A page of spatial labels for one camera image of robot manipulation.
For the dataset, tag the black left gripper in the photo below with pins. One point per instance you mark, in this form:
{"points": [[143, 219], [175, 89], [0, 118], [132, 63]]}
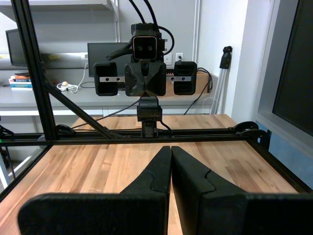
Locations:
{"points": [[107, 71]]}

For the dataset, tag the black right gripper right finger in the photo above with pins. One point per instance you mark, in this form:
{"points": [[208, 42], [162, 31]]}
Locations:
{"points": [[244, 215]]}

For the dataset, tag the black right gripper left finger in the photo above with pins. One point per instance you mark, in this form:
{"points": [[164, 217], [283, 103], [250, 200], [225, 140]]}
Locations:
{"points": [[97, 215]]}

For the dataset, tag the dark computer monitor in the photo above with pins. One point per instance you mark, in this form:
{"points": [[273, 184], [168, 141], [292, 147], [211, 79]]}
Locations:
{"points": [[15, 49], [102, 52]]}

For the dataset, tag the brown wooden box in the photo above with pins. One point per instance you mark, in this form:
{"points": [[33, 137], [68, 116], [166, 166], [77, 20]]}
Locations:
{"points": [[201, 83]]}

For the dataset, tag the white shelf standard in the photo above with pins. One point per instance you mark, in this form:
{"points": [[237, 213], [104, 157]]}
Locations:
{"points": [[117, 24]]}

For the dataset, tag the blue panel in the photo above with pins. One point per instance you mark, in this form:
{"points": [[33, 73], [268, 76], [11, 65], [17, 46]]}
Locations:
{"points": [[293, 156]]}

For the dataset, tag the silver tripod black head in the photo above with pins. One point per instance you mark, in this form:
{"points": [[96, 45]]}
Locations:
{"points": [[226, 58]]}

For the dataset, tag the grey desk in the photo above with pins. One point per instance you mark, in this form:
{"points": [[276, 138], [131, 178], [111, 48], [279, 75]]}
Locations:
{"points": [[24, 98]]}

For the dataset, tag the stack of books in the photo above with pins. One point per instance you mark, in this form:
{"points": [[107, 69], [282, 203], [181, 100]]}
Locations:
{"points": [[20, 84]]}

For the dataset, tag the large dark screen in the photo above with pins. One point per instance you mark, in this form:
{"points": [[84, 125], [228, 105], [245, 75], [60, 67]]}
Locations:
{"points": [[298, 73]]}

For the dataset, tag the white wall outlet plate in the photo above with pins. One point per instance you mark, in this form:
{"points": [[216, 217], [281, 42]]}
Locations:
{"points": [[179, 56], [168, 58]]}

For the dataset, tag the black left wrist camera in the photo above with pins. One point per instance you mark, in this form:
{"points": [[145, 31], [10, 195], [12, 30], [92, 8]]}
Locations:
{"points": [[144, 47]]}

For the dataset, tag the black frame rail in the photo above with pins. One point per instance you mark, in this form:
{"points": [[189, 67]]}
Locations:
{"points": [[281, 167], [24, 171], [195, 137]]}

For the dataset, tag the black diagonal frame brace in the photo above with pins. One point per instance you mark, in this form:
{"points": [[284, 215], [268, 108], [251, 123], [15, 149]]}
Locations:
{"points": [[80, 112]]}

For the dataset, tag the white wall shelf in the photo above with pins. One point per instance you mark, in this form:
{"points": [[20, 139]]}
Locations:
{"points": [[73, 3], [68, 61]]}

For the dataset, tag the black frame post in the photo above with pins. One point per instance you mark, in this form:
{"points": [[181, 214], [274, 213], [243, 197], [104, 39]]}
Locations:
{"points": [[35, 73]]}

